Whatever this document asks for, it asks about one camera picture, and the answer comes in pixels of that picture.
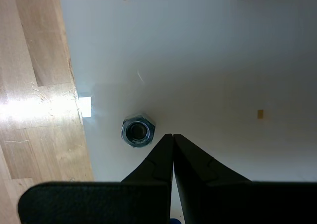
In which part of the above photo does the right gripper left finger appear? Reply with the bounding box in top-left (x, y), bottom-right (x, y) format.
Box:
top-left (17, 133), bottom-right (173, 224)

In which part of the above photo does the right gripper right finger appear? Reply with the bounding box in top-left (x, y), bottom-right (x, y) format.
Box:
top-left (173, 134), bottom-right (317, 224)

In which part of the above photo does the M12 hex nut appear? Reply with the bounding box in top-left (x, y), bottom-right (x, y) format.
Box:
top-left (120, 112), bottom-right (157, 149)

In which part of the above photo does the white plastic board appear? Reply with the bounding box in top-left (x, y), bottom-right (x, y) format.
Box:
top-left (58, 0), bottom-right (317, 220)

